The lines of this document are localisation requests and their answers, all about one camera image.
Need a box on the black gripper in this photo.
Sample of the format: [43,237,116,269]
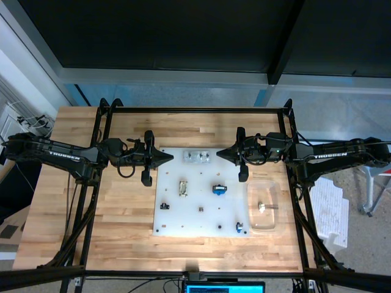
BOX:
[216,127,266,183]
[125,130,175,187]

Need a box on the aluminium block with posts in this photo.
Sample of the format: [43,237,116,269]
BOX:
[182,150,211,165]

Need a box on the white task board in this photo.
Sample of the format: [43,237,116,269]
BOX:
[152,146,250,238]

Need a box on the clear plastic tub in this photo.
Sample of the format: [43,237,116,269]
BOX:
[246,179,282,235]

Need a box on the white foam packing piece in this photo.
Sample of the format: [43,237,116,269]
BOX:
[310,178,351,256]

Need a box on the laptop screen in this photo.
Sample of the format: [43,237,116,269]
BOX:
[183,281,266,293]

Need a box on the grey metal stand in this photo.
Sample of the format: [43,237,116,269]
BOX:
[357,166,391,217]

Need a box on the cardboard box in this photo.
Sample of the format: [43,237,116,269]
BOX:
[0,204,31,245]

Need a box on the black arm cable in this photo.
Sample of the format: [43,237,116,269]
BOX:
[117,139,144,179]
[238,132,266,167]

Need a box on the black metal frame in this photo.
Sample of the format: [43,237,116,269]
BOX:
[0,97,391,293]

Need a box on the black vertical post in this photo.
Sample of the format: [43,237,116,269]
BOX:
[268,0,306,85]

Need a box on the white cable bundle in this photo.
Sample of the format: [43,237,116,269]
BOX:
[16,114,54,135]

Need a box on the grey metal post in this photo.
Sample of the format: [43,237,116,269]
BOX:
[0,0,73,104]

